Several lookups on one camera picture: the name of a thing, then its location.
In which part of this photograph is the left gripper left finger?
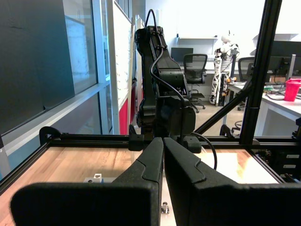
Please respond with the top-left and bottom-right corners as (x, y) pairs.
(10, 137), (164, 226)

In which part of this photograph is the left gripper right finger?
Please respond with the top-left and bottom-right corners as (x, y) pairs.
(164, 137), (301, 226)

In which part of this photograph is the blue clamp with white bar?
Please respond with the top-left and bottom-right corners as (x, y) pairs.
(83, 173), (104, 184)

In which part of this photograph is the white office desk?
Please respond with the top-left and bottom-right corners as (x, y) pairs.
(227, 82), (301, 137)

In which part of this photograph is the red plastic basket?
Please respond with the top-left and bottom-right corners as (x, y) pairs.
(284, 78), (301, 102)

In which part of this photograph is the white humanoid robot figure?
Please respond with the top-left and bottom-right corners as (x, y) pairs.
(210, 30), (240, 106)

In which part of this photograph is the black mesh office chair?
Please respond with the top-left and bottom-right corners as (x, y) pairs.
(237, 56), (256, 111)
(182, 53), (209, 114)

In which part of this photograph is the white board panel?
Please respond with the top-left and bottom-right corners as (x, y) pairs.
(107, 0), (133, 135)

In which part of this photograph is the black computer monitor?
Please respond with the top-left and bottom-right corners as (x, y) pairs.
(171, 48), (194, 63)

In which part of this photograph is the large dark monitor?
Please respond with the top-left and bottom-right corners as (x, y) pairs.
(268, 41), (301, 78)

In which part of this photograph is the black base cable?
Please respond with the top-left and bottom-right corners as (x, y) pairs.
(190, 132), (218, 170)

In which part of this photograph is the black aluminium frame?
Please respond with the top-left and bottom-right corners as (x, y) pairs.
(0, 0), (301, 196)

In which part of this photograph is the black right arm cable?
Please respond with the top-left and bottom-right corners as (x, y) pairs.
(144, 8), (189, 104)

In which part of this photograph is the white wall shelf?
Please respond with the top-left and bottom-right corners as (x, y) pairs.
(176, 36), (219, 48)

